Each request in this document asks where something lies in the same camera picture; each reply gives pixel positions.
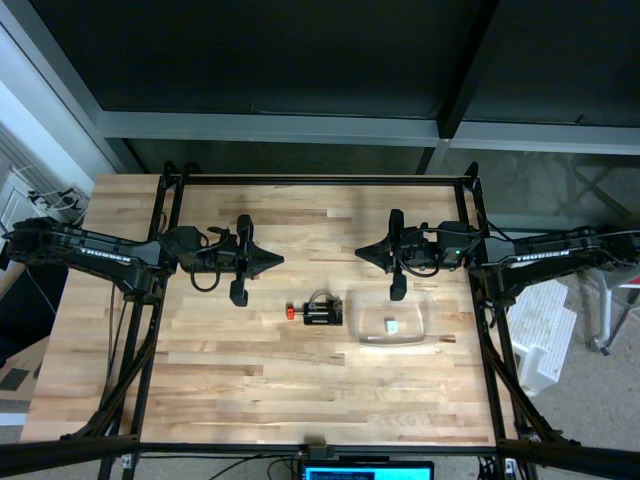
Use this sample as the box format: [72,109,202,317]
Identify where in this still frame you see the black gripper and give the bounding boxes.
[354,209,437,303]
[214,214,285,308]

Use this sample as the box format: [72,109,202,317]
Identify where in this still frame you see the clear plastic container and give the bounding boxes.
[348,288,435,349]

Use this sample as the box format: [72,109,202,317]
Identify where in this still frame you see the black clamp with red knob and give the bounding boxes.
[285,289,346,329]

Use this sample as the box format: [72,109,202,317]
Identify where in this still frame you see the white plastic step stool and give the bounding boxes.
[505,279,571,399]

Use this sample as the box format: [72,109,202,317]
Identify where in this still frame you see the laptop with blue screen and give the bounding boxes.
[299,460,435,480]

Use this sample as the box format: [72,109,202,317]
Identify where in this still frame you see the grey chair base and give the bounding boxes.
[577,269,640,357]

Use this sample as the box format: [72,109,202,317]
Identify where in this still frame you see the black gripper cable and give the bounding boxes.
[188,267,222,293]
[398,225,444,277]

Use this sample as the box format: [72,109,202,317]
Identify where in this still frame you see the black metal frame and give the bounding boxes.
[0,159,640,480]

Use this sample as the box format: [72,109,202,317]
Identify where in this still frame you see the small black table camera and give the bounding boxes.
[305,437,334,459]

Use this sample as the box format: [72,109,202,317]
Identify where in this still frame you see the white cables bundle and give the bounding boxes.
[27,187,89,221]

